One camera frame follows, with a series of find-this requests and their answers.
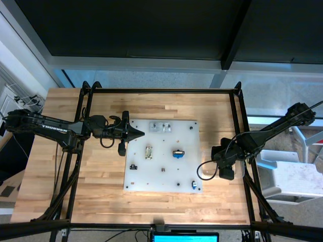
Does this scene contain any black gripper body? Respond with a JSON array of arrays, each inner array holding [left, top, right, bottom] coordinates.
[[211, 138, 243, 180], [108, 110, 131, 157]]

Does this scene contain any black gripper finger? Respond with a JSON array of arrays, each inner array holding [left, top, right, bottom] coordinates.
[[129, 120, 145, 134], [129, 133, 145, 145]]

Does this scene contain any clear plastic tub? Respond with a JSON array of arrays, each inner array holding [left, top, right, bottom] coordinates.
[[201, 148, 246, 179]]

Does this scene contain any grey connector housing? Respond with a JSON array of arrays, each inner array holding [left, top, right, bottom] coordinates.
[[144, 145, 155, 160]]

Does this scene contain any white board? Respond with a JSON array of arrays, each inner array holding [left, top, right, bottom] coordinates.
[[123, 118, 204, 194]]

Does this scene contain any white plastic stool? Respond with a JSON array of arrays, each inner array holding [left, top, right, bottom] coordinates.
[[257, 149, 323, 205]]

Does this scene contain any grey metal chair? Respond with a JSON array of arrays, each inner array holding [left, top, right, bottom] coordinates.
[[285, 123, 323, 162]]

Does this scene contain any blue laptop screen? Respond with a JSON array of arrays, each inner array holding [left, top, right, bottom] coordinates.
[[150, 231, 220, 242]]

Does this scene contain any black bulky object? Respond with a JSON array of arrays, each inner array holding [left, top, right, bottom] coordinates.
[[0, 131, 36, 185]]

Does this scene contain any cardboard box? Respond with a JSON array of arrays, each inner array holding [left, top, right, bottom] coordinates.
[[0, 170, 26, 202]]

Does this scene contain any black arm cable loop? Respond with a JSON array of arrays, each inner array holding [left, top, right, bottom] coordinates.
[[197, 137, 239, 181], [99, 135, 116, 149]]

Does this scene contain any black metal frame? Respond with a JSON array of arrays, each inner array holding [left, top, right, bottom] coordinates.
[[0, 80, 323, 242]]

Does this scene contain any grey metal partition frame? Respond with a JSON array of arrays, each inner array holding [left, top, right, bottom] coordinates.
[[0, 0, 323, 89]]

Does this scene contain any small black table camera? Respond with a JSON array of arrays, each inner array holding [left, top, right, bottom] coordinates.
[[153, 218, 170, 232]]

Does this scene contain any cable bundle on white cabinet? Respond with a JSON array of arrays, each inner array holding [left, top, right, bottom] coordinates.
[[14, 93, 43, 107]]

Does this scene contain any black vertical post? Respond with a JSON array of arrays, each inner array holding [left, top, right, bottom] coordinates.
[[221, 0, 253, 71]]

